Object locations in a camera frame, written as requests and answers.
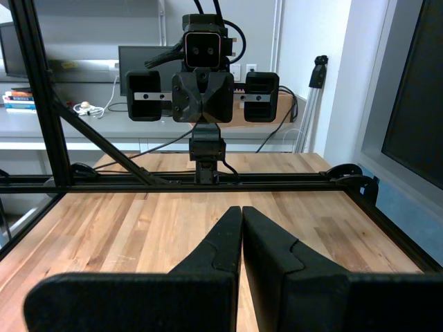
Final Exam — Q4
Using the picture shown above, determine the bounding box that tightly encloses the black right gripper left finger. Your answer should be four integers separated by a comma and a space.
22, 205, 242, 332

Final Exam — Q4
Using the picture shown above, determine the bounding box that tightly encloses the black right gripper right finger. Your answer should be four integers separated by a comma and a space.
243, 206, 443, 332

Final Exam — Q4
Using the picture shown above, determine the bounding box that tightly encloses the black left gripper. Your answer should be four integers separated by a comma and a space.
125, 67, 280, 124

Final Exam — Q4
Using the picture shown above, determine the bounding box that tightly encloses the dark computer monitor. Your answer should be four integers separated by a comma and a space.
118, 45, 184, 97
0, 21, 33, 79

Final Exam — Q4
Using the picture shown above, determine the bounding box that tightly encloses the brown cardboard box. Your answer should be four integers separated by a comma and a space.
221, 88, 297, 127

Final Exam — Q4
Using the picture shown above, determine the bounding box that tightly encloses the stack of books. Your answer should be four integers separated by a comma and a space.
2, 90, 38, 114

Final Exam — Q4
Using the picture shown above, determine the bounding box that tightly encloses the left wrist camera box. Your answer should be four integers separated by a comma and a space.
183, 30, 223, 68

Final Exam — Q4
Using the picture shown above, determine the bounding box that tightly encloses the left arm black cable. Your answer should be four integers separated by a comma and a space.
192, 0, 248, 59

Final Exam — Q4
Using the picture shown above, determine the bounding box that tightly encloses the coiled white cable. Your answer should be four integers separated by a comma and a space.
72, 75, 120, 120

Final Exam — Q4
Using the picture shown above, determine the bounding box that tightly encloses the folded camera tripod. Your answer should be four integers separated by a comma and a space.
296, 54, 329, 153

